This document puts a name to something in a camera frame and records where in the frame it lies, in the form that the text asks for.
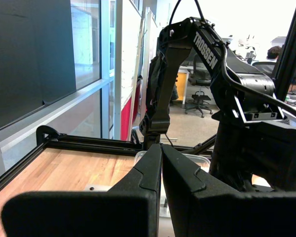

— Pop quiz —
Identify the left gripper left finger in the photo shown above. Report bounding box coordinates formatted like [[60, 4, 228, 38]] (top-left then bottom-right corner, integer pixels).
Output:
[[1, 144, 163, 237]]

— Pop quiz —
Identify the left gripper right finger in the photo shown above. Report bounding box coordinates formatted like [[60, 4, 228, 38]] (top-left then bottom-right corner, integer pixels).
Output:
[[162, 144, 296, 237]]

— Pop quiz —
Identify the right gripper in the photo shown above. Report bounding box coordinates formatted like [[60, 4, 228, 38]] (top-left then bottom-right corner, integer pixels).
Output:
[[209, 120, 296, 193]]

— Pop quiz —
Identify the clear plastic tub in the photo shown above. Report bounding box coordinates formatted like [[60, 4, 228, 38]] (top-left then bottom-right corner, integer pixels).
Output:
[[134, 150, 212, 173]]

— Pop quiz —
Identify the person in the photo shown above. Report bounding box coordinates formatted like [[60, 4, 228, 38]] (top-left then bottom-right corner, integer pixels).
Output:
[[265, 45, 283, 61]]

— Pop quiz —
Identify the black office chair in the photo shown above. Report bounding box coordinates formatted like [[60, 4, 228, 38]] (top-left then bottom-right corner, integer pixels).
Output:
[[185, 54, 215, 119]]

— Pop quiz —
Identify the white partition with red base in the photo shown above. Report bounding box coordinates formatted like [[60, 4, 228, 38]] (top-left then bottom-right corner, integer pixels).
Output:
[[113, 0, 159, 142]]

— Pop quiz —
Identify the black aluminium frame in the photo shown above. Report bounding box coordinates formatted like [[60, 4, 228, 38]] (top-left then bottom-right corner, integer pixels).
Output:
[[0, 0, 296, 198]]

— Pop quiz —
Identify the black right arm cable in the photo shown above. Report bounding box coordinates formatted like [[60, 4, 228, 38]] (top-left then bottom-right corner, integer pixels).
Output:
[[193, 0, 296, 124]]

